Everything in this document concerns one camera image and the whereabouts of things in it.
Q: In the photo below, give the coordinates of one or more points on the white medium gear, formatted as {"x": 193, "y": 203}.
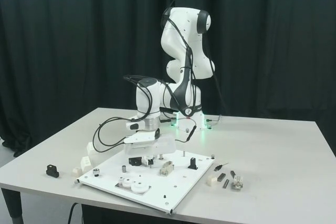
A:
{"x": 127, "y": 183}

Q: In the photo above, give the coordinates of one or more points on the black D-SUB plug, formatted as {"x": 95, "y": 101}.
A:
{"x": 52, "y": 172}

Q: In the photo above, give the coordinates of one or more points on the white task board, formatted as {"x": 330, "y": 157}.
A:
{"x": 183, "y": 182}

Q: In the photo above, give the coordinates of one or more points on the dark table leg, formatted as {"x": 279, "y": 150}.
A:
{"x": 10, "y": 205}

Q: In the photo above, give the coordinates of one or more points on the long white peg holder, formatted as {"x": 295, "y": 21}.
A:
{"x": 90, "y": 149}
{"x": 85, "y": 163}

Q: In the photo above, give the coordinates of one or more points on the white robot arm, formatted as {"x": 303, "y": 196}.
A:
{"x": 178, "y": 37}

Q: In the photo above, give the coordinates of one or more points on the black curtain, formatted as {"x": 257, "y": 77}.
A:
{"x": 65, "y": 37}

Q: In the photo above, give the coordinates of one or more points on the black plug block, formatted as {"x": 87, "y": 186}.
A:
{"x": 220, "y": 177}

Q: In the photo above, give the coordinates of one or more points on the knurled metal bolt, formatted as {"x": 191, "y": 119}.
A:
{"x": 96, "y": 172}

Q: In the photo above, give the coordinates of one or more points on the black USB plug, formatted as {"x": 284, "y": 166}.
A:
{"x": 218, "y": 167}

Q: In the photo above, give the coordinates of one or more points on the beige metal waterproof plug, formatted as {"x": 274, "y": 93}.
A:
{"x": 237, "y": 183}

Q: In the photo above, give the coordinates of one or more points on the white large gear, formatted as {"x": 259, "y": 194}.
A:
{"x": 136, "y": 186}

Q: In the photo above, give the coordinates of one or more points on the white small gear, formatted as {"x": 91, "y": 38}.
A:
{"x": 120, "y": 180}

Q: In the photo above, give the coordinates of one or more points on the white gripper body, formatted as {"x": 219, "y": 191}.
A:
{"x": 162, "y": 145}

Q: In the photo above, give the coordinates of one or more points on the small white holder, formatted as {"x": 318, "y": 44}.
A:
{"x": 211, "y": 181}
{"x": 77, "y": 172}

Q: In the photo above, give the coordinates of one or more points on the thick metal round peg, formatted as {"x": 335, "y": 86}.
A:
{"x": 123, "y": 169}

